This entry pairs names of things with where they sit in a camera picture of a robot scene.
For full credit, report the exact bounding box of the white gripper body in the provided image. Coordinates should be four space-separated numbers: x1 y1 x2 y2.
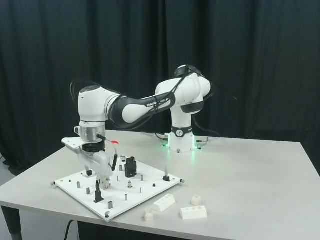
76 150 114 178

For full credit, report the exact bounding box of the black USB plug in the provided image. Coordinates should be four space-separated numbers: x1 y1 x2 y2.
93 179 105 204

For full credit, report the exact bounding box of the black D-SUB plug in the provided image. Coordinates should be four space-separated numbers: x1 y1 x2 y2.
124 156 139 179

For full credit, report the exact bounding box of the white task board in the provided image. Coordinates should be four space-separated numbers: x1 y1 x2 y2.
51 154 186 222

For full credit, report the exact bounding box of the small white holder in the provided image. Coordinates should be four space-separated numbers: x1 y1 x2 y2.
142 209 154 222
190 194 203 206

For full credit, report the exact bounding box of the long white peg holder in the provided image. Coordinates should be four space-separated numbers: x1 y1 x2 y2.
179 205 209 221
152 193 176 212

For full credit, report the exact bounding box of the dark table leg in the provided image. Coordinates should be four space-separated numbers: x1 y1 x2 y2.
0 205 22 240

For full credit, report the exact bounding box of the black curtain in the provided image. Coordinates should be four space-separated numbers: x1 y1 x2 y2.
0 0 320 163

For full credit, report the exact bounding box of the black cable under table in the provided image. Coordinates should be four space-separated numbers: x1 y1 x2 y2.
65 219 76 240

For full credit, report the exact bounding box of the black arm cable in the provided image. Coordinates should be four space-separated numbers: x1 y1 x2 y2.
69 64 238 138

